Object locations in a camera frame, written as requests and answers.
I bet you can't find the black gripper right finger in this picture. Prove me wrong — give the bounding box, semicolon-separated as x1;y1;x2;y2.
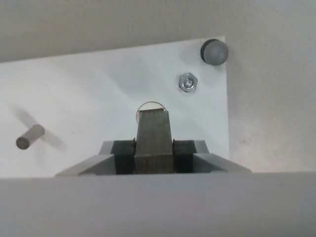
172;139;252;174

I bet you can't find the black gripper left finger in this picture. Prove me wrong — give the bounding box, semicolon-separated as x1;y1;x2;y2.
54;140;136;177

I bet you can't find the metal square peg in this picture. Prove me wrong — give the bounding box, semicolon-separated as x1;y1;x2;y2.
133;110;175;175

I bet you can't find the metal round peg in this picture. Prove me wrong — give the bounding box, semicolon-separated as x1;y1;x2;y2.
15;124;45;150

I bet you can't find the metal hex nut with screw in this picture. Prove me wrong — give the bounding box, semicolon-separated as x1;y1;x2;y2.
177;72;199;93

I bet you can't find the white task board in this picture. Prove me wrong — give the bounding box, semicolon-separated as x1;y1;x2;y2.
0;36;230;179

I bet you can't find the grey round-headed bolt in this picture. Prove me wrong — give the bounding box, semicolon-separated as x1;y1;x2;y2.
199;39;230;66

